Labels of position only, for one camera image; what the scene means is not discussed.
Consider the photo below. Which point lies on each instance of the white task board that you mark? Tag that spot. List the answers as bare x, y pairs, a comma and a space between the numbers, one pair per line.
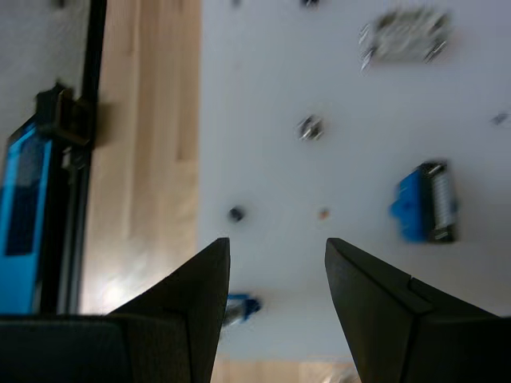
279, 80

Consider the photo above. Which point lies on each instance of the blue D-sub connector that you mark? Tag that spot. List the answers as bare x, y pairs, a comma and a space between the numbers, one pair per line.
415, 199

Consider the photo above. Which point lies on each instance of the black round screw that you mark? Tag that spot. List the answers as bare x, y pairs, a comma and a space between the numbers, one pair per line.
236, 214

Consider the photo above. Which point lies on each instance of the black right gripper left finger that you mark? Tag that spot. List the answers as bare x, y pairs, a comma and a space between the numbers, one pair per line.
120, 347

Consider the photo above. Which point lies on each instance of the blue RJ45 socket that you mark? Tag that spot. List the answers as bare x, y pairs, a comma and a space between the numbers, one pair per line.
249, 305

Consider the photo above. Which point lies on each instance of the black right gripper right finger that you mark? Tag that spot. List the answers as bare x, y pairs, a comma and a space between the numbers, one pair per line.
419, 347

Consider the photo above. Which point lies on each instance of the beige rectangular connector housing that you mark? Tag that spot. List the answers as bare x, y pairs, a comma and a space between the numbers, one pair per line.
403, 40

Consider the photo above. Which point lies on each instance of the laptop screen with blue edge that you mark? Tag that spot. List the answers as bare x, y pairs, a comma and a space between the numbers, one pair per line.
24, 239

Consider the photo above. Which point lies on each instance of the black aluminium frame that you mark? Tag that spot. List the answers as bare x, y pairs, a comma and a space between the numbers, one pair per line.
93, 48

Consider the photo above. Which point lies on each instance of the black mounting block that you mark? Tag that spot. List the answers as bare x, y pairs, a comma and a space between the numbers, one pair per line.
60, 115

